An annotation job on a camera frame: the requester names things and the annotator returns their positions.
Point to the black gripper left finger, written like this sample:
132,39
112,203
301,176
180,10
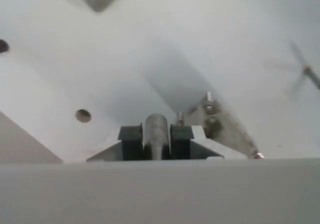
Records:
130,143

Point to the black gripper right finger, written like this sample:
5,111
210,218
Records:
181,143

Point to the metal round peg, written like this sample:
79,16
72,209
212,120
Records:
156,133

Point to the white task board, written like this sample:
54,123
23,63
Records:
125,66

